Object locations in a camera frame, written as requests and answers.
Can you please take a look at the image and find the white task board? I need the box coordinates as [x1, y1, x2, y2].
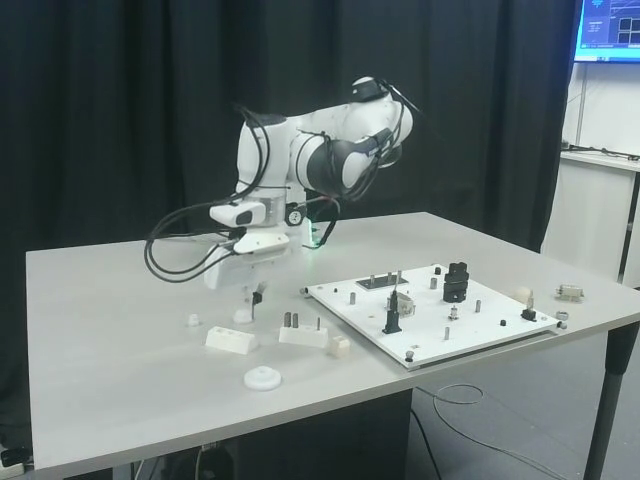
[303, 271, 562, 372]

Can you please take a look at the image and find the black curtain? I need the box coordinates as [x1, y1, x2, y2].
[0, 0, 586, 434]

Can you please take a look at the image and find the white holder with pegs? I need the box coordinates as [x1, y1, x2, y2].
[277, 324, 332, 350]

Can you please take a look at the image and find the black upright plug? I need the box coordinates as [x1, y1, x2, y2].
[381, 293, 405, 336]

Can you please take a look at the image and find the white large gear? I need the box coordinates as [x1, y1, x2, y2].
[243, 365, 283, 392]

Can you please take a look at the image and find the grey floor cable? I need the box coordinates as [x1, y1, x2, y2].
[412, 382, 506, 480]

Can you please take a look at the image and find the black looping cable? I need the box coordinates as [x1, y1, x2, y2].
[143, 201, 239, 282]

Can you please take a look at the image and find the blue screen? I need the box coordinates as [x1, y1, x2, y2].
[573, 0, 640, 65]

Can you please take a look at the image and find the white empty holder with holes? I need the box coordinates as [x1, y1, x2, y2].
[204, 325, 262, 356]

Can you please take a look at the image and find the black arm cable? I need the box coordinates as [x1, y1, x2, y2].
[231, 102, 302, 201]

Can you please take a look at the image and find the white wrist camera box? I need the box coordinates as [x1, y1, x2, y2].
[208, 198, 268, 228]

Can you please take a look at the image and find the black D-SUB plug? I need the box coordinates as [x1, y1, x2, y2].
[441, 260, 472, 305]

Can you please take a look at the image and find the white cabinet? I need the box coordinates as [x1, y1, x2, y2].
[556, 62, 640, 290]

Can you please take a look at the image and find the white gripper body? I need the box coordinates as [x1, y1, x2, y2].
[203, 247, 292, 292]

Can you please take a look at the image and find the dark table leg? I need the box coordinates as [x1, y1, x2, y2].
[583, 327, 637, 480]

